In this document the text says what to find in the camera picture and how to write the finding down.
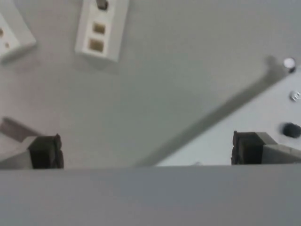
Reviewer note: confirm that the metal square peg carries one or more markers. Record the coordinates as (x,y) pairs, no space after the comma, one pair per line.
(295,96)
(102,4)

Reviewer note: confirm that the metal round peg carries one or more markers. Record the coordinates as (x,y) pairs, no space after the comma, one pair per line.
(289,63)

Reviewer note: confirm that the white holder with round holes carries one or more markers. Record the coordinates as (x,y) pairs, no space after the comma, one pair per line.
(14,40)

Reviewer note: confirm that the white task board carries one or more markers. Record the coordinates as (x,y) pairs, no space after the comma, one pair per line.
(247,113)

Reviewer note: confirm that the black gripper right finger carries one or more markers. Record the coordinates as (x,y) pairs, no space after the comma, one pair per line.
(247,150)

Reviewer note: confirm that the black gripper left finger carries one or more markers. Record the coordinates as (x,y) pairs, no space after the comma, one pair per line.
(45,153)

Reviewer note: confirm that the white holder with square holes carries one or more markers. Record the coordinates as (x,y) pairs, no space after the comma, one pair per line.
(103,35)

